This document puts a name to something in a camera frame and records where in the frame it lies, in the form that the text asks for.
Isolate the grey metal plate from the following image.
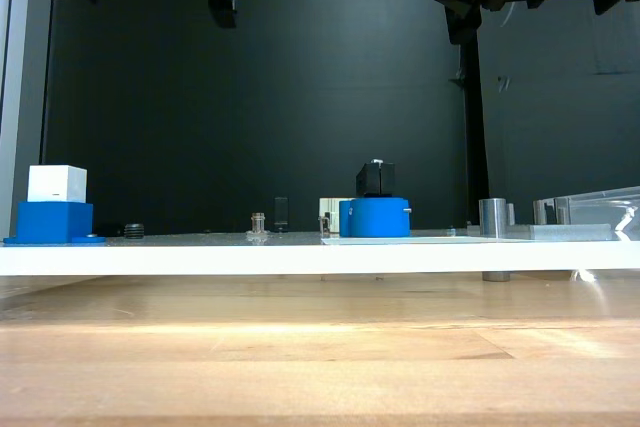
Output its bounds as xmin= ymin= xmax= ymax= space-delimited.
xmin=466 ymin=223 xmax=614 ymax=242

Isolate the black wall post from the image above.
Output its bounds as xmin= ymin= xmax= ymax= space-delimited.
xmin=449 ymin=41 xmax=494 ymax=227

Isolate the dark translucent cylinder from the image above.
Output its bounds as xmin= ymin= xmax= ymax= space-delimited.
xmin=273 ymin=195 xmax=291 ymax=234

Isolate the white taskboard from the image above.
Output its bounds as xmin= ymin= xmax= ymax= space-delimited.
xmin=0 ymin=231 xmax=640 ymax=278

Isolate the clear plastic tub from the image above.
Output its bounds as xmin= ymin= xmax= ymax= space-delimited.
xmin=532 ymin=185 xmax=640 ymax=244

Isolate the blue square socket base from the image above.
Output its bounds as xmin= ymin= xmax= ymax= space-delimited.
xmin=2 ymin=200 xmax=107 ymax=247

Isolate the white connector housing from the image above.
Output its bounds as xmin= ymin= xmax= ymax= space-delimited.
xmin=318 ymin=197 xmax=342 ymax=234

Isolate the silver 16mm metal cylinder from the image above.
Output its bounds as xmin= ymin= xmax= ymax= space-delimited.
xmin=478 ymin=197 xmax=511 ymax=282

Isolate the black block with screw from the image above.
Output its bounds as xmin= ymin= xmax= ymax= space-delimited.
xmin=354 ymin=159 xmax=397 ymax=198

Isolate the white cube plug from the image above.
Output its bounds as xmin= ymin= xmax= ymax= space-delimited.
xmin=27 ymin=164 xmax=89 ymax=204

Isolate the blue round holder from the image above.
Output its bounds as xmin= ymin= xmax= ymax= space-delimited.
xmin=338 ymin=196 xmax=414 ymax=239

